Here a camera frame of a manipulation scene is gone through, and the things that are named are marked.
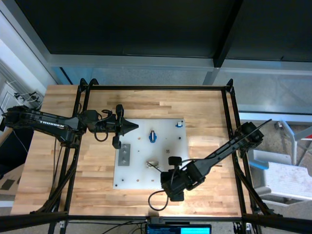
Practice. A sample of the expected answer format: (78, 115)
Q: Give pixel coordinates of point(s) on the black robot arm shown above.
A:
(53, 124)
(219, 151)

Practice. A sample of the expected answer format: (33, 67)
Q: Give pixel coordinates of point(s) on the black metal frame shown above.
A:
(156, 87)

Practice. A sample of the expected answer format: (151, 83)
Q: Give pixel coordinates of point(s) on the white board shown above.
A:
(131, 175)

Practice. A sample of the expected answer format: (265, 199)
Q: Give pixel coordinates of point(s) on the beige multi-pin connector housing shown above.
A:
(156, 163)

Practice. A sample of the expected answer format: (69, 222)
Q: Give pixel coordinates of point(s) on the white step stool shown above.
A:
(287, 180)

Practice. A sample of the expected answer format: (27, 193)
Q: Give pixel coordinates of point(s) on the grey metal plate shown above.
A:
(120, 156)

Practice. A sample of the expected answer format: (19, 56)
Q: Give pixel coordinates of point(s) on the grey camera block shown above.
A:
(154, 219)

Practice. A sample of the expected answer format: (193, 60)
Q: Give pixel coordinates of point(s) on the screen with blue edge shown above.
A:
(195, 230)

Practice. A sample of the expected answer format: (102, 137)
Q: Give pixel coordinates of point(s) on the white metal chair frame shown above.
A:
(293, 146)

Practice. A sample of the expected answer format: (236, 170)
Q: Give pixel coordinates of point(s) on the small blue connector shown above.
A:
(179, 124)

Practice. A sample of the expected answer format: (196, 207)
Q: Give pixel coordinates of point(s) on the blue clamp with white plug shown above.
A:
(149, 140)

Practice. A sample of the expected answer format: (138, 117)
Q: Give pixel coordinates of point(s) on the cardboard box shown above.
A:
(9, 178)

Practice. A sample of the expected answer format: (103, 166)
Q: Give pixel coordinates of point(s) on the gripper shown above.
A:
(118, 129)
(179, 182)

